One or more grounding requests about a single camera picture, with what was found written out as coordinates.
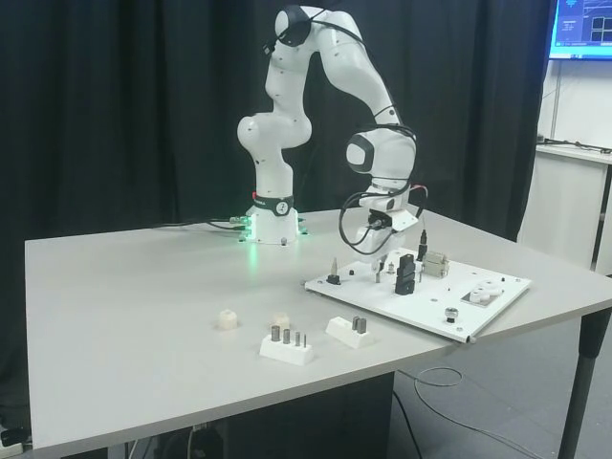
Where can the black D-SUB plug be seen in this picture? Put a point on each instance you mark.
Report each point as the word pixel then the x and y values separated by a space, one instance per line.
pixel 405 277

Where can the white round peg holder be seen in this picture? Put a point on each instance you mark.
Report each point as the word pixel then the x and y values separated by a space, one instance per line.
pixel 287 356

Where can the dark table leg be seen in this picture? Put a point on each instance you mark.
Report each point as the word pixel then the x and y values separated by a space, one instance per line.
pixel 581 382

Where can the blue screen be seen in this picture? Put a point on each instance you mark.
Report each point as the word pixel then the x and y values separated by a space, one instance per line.
pixel 581 28

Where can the black plug with metal tip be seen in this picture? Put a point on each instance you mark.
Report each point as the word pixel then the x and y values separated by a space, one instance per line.
pixel 333 277

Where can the white task board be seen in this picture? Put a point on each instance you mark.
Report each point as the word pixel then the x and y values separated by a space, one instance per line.
pixel 430 306

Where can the black curtain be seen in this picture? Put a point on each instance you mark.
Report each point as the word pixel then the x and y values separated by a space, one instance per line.
pixel 119 119

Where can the flat white mounting plate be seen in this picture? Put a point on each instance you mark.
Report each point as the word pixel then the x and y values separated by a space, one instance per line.
pixel 404 221

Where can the white gear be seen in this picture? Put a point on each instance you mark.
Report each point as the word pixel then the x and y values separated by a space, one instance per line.
pixel 479 296
pixel 495 288

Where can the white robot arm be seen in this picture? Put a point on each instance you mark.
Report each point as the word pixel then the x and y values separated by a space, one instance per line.
pixel 356 72

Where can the medium metal round peg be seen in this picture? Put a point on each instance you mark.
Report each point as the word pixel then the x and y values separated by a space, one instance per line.
pixel 287 336

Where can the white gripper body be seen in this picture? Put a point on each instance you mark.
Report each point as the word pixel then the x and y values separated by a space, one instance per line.
pixel 370 244

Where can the round black metal plug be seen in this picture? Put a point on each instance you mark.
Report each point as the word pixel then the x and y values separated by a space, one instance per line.
pixel 451 315

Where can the small white sensor box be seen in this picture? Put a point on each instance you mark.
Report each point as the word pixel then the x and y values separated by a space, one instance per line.
pixel 385 202

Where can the large metal round peg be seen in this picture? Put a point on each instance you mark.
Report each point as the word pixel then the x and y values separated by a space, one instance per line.
pixel 275 334

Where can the white square peg holder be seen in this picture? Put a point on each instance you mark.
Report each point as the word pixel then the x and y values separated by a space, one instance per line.
pixel 342 332

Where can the small cream plug holder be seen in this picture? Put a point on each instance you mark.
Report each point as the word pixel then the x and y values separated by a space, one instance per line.
pixel 228 320
pixel 284 316

